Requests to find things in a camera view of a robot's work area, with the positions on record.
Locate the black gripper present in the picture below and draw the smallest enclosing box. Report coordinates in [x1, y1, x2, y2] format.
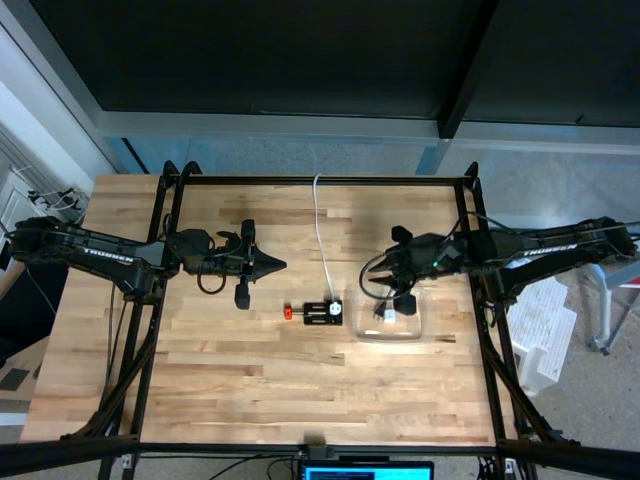
[212, 218, 289, 310]
[369, 225, 430, 318]

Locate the clear plastic container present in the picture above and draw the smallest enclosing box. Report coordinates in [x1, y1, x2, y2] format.
[349, 288, 436, 344]

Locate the black clamp with red knob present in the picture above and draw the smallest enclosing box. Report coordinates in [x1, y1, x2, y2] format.
[283, 298, 346, 327]

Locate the white stepped plastic block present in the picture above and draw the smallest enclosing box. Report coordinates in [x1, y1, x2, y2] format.
[506, 278, 572, 397]

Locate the laptop screen with blue edge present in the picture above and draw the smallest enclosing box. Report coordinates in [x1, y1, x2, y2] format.
[299, 460, 435, 480]

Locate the grey metal chair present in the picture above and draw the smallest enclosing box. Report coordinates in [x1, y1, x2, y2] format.
[584, 262, 640, 357]

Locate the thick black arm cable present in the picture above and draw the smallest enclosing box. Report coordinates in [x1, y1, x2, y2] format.
[359, 253, 404, 302]

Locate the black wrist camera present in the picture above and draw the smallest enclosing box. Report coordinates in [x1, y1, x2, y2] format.
[424, 232, 466, 269]
[179, 228, 212, 261]

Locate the white socket with cord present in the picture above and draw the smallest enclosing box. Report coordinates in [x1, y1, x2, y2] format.
[311, 173, 345, 316]

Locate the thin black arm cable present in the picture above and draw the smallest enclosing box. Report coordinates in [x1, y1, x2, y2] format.
[448, 212, 506, 242]

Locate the black metal frame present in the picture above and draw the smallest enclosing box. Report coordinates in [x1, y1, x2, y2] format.
[0, 159, 640, 480]

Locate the small black camera box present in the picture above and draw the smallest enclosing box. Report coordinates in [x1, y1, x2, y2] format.
[304, 434, 331, 459]

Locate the power strip with white cables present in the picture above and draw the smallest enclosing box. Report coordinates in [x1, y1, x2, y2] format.
[24, 185, 89, 215]

